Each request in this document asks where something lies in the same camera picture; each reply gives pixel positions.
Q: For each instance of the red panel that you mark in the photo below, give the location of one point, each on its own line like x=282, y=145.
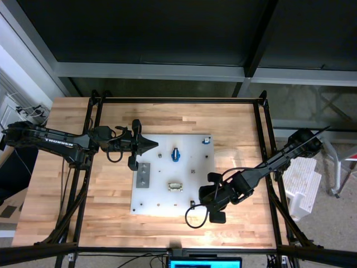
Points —
x=352, y=157

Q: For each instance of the black metal frame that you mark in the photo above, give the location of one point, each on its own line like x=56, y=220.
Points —
x=33, y=251

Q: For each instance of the large blue clamp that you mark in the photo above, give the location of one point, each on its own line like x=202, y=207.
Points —
x=175, y=159

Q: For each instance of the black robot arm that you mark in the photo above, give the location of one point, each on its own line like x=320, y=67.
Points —
x=304, y=145
x=61, y=142

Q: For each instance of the grey metal stand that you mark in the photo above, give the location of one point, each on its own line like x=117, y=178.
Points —
x=337, y=178

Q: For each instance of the grey metal plate with pegs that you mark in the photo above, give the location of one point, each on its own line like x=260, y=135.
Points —
x=139, y=181

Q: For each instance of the white taskboard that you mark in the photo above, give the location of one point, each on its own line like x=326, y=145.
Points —
x=161, y=195

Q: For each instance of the white styrofoam block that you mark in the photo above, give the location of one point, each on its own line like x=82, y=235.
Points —
x=301, y=181

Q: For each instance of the small blue connector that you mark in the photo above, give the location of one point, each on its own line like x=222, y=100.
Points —
x=204, y=142

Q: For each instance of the brown cardboard box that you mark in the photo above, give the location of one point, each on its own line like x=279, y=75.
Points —
x=11, y=201

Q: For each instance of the black table level camera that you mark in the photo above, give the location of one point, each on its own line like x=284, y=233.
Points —
x=177, y=251

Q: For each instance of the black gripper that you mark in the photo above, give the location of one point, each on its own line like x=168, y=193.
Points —
x=223, y=198
x=135, y=125

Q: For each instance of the blue laptop screen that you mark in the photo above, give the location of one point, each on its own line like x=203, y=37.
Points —
x=203, y=263

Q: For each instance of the beige connector housing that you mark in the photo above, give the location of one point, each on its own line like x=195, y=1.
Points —
x=175, y=187

